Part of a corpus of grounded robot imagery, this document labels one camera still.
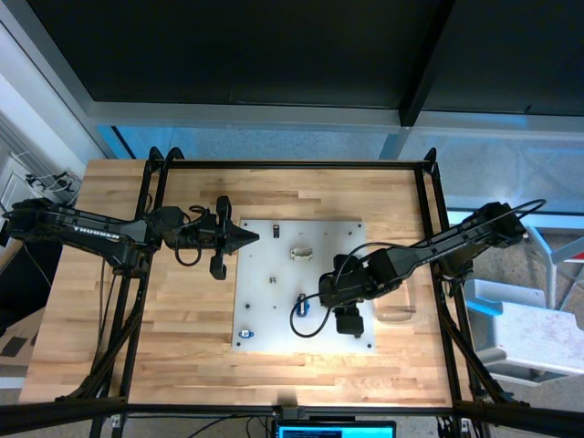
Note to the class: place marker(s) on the black low camera mount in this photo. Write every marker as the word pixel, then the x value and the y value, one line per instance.
pixel 288 407

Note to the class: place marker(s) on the small blue mounted connector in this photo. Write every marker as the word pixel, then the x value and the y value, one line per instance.
pixel 245 334

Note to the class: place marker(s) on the clear plastic tub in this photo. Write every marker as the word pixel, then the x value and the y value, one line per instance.
pixel 401 303

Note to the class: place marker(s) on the white metal chair frame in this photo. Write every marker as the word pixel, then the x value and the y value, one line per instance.
pixel 552 283

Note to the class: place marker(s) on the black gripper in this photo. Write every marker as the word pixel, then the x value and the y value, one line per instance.
pixel 221 237
pixel 342 287

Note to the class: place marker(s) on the small black socket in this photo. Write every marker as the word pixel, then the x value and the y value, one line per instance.
pixel 276 231

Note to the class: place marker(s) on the beige multi-pin connector housing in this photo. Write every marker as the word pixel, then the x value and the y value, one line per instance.
pixel 302 254

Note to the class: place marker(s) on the blue mounted D-sub connector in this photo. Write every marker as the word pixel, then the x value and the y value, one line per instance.
pixel 301 306

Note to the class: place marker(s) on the laptop screen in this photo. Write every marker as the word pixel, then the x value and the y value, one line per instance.
pixel 333 431

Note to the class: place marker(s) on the white task board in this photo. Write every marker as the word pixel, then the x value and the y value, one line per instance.
pixel 264 319

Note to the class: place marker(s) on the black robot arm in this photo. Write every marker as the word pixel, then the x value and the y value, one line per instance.
pixel 438 248
pixel 55 219

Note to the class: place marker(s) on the white step stool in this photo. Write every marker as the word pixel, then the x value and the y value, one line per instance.
pixel 524 328

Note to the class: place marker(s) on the white power strip with plugs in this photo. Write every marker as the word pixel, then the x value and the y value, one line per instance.
pixel 50 182

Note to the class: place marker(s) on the black aluminium frame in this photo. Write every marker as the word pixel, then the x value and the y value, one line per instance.
pixel 292 164

